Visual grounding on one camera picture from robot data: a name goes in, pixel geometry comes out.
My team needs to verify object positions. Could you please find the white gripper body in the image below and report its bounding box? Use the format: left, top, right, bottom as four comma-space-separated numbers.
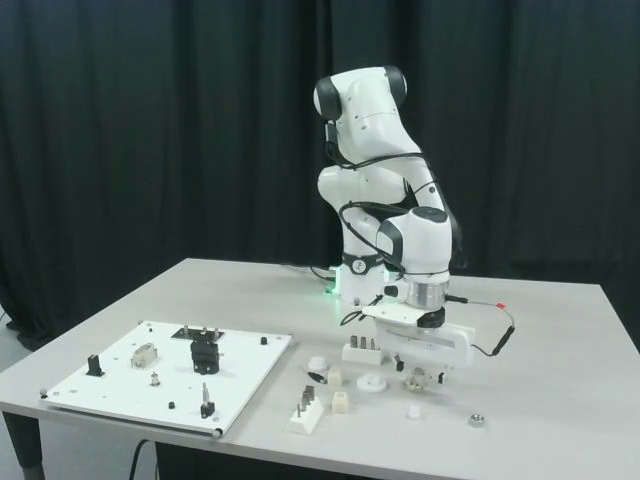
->
375, 321, 477, 370

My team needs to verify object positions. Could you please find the white waterproof plug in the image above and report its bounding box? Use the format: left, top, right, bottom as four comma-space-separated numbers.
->
403, 367, 435, 394

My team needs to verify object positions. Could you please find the white large gear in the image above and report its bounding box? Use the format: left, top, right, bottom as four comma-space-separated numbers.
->
356, 374, 387, 395

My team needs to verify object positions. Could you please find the white round peg holder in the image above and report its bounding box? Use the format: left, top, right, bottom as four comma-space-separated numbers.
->
341, 343, 386, 367

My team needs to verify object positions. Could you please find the flat white mounting plate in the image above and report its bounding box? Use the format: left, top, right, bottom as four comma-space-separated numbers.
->
361, 302, 429, 328

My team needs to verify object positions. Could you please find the white square peg holder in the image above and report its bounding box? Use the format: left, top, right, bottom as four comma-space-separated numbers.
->
286, 398, 326, 436

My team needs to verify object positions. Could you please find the black D-SUB plug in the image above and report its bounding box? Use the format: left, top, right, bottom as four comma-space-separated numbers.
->
189, 338, 222, 376

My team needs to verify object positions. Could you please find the white task board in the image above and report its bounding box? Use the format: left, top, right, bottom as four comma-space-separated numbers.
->
39, 319, 294, 442

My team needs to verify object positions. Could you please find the black curtain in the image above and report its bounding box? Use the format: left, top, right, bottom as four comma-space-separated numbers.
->
0, 0, 640, 346

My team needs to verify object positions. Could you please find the black table leg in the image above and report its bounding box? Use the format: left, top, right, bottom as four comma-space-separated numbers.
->
1, 410, 42, 480

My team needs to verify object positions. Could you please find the thin black rod on wire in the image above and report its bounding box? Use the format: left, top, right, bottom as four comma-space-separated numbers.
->
446, 294, 518, 358

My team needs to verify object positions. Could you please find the silver flange ring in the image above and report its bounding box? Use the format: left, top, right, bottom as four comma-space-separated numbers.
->
404, 279, 448, 308

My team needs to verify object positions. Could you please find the thin black camera cable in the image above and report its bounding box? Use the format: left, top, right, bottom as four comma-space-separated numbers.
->
341, 294, 386, 328

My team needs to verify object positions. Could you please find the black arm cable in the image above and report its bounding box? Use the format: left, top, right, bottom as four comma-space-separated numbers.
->
338, 198, 407, 275
323, 122, 469, 271

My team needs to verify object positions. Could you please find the black cable on table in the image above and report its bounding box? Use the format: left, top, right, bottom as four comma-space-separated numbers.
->
282, 261, 338, 282

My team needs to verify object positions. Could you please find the black cable under table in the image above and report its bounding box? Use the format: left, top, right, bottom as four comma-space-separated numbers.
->
130, 438, 158, 480

